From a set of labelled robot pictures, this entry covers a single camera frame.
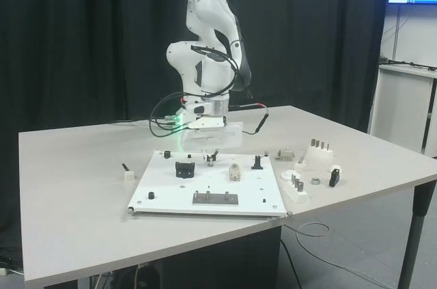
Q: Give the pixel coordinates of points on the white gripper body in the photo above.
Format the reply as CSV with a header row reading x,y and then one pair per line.
x,y
215,142

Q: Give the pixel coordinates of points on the metal BNC plug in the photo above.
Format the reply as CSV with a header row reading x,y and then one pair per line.
x,y
211,163

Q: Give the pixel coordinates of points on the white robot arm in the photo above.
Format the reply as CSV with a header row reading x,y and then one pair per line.
x,y
208,73

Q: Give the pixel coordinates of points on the white box with dark window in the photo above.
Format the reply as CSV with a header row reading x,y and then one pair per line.
x,y
201,110

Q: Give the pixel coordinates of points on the white task board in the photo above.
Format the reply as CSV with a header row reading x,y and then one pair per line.
x,y
164,193

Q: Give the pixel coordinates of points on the beige waterproof plug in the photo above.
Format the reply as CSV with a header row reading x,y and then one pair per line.
x,y
285,155

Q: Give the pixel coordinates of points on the white large gear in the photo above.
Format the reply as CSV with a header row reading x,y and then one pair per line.
x,y
286,175

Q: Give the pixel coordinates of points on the small white plug holder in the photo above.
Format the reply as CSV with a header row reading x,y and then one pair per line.
x,y
129,177

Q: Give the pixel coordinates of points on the small metal round peg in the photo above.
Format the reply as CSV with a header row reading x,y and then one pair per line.
x,y
292,178

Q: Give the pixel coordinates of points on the slim black plug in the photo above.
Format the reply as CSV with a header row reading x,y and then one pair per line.
x,y
125,168

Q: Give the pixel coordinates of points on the medium metal round peg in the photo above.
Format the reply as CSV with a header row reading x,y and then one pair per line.
x,y
297,182

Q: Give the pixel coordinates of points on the cream small plug holder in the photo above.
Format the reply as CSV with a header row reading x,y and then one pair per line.
x,y
300,166

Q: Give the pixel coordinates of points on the slim metal plug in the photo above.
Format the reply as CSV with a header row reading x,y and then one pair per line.
x,y
302,158

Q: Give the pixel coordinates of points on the white round peg holder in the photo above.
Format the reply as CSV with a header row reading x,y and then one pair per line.
x,y
295,195

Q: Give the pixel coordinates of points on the large metal round peg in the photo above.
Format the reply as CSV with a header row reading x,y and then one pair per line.
x,y
301,187

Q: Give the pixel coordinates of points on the large metal square peg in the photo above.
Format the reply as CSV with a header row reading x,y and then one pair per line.
x,y
312,142

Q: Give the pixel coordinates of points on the medium metal square peg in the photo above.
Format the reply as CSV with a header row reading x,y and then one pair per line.
x,y
317,144

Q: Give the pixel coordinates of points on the black floor cabinet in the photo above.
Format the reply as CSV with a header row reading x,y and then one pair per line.
x,y
205,261

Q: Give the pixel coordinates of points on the metal nut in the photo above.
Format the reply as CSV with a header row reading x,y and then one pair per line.
x,y
315,181

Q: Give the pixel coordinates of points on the white square peg holder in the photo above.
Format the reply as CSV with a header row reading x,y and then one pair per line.
x,y
319,155

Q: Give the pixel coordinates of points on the black D-SUB plug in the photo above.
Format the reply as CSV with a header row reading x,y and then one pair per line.
x,y
334,179

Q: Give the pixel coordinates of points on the white medium gear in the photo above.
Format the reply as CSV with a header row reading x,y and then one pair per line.
x,y
336,167

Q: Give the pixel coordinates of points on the black curtain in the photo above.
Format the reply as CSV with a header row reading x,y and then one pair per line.
x,y
85,29

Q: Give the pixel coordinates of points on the white cabinet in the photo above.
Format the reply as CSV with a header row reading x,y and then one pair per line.
x,y
399,108

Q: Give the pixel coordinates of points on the black table leg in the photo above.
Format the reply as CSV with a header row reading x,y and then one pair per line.
x,y
414,234

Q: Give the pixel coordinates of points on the white power strip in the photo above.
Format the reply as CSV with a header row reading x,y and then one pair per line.
x,y
3,271

